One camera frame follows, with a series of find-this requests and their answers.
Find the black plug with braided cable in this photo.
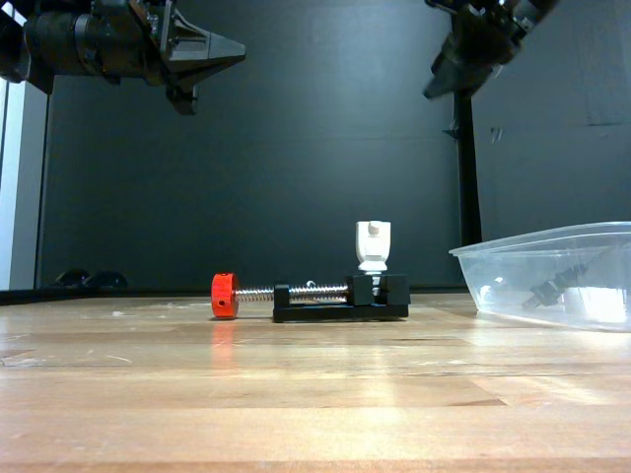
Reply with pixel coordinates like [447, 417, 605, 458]
[521, 244, 621, 312]

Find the clear plastic container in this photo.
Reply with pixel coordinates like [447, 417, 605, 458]
[448, 221, 631, 335]

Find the black clamp with red knob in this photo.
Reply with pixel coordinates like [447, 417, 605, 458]
[211, 271, 412, 325]

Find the black support post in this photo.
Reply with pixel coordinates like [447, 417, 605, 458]
[442, 92, 485, 248]

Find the white socket with flat cable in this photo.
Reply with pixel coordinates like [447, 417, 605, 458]
[353, 220, 394, 278]

